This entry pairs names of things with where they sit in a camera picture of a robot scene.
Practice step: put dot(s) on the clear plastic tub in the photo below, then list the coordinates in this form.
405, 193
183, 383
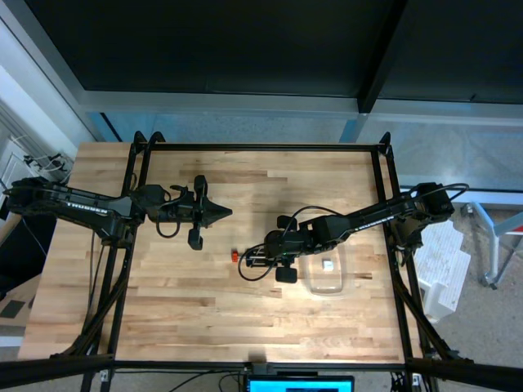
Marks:
327, 288

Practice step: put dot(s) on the small black camera mount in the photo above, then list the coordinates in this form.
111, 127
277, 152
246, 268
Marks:
258, 367

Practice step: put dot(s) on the cardboard box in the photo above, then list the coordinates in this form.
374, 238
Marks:
20, 294

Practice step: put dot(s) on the small white block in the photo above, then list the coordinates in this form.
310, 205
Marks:
327, 265

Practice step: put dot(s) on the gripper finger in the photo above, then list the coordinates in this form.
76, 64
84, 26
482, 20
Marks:
214, 208
213, 217

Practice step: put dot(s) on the white table bracket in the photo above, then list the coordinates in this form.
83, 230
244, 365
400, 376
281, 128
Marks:
417, 379
104, 375

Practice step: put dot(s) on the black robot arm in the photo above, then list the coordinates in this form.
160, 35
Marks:
367, 220
81, 204

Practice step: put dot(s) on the black metal frame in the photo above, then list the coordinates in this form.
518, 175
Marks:
261, 147

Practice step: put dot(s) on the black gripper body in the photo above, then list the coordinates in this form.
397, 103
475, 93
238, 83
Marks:
198, 212
286, 245

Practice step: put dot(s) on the grey metal chair frame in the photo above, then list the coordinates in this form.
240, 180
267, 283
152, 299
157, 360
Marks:
494, 261

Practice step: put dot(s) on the black case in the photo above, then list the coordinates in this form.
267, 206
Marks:
20, 253

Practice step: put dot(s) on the black square column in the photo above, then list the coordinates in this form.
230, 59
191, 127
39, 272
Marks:
380, 61

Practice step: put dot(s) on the black clamp with red knob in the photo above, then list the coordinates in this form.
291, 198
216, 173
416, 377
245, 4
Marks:
235, 256

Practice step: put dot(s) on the screen with blue edge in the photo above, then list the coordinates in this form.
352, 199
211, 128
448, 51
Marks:
298, 386

